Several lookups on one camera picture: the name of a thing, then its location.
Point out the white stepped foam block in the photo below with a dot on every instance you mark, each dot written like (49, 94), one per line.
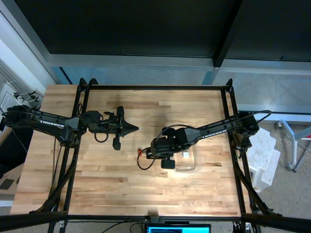
(263, 155)

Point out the black power plug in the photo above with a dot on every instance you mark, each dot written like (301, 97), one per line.
(34, 96)
(19, 96)

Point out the black table level camera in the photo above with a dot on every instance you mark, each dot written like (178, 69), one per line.
(153, 219)

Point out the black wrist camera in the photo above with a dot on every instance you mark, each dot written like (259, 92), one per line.
(158, 146)

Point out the laptop with blue screen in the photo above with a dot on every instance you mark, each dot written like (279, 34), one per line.
(177, 229)

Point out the black vise with orange knob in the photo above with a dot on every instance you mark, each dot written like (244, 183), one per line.
(140, 152)

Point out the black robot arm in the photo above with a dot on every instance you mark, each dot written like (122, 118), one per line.
(213, 129)
(48, 121)

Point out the black aluminium frame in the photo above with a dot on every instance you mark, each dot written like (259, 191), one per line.
(155, 87)

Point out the clear plastic tub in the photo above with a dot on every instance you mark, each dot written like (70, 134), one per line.
(188, 166)

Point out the small white block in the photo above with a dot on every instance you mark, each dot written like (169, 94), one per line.
(185, 154)

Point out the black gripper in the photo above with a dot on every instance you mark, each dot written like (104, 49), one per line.
(109, 126)
(168, 164)

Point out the grey metal stand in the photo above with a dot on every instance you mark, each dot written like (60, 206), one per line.
(294, 155)

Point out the black wall post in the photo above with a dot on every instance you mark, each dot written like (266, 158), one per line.
(228, 31)

